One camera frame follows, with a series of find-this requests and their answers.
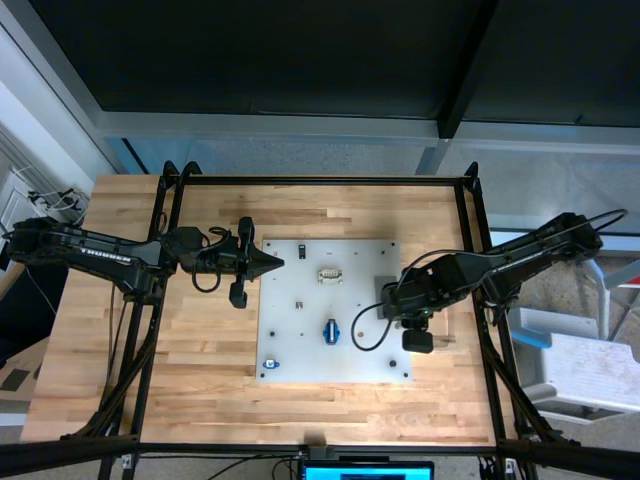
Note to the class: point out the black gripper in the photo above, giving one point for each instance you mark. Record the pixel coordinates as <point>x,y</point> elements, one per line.
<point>417,342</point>
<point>244,235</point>

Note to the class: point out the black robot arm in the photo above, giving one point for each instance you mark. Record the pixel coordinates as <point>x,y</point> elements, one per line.
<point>100,252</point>
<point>525,260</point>

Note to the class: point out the small black connector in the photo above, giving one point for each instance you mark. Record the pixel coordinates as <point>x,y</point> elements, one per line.
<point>302,251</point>

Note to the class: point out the grey connector housing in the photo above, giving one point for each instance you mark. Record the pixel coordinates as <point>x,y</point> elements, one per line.
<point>330,276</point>

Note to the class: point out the grey metal block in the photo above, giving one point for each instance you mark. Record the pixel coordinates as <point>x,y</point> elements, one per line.
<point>384,280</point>

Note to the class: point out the white task board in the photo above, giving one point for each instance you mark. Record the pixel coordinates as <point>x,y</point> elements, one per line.
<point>330,370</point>

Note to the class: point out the blue square base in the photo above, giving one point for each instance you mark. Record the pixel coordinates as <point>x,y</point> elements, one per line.
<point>276,365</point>

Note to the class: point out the screen with blue edge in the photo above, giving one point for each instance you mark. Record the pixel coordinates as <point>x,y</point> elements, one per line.
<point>367,472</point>

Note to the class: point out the white step stool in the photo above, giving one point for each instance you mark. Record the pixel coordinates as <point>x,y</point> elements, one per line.
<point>590,370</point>

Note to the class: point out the white power strip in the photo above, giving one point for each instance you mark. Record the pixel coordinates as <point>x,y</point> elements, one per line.
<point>60,202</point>

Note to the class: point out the cardboard box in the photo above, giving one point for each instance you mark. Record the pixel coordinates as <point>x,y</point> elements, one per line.
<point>32,357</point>

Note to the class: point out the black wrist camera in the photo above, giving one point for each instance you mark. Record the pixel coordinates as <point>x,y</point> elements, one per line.
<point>217,261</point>
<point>390,300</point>

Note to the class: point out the blue round socket mount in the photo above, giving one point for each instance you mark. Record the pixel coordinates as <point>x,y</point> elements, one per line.
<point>325,334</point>

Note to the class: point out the black aluminium frame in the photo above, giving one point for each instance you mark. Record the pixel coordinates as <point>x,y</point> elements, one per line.
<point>320,181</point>

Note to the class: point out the black low camera mount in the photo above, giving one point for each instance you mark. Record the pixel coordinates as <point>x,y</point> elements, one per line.
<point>320,445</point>

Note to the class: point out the white metal chair frame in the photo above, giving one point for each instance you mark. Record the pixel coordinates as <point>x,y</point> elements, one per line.
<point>602,292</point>

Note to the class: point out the black vertical post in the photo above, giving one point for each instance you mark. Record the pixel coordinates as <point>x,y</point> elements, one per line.
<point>465,65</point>

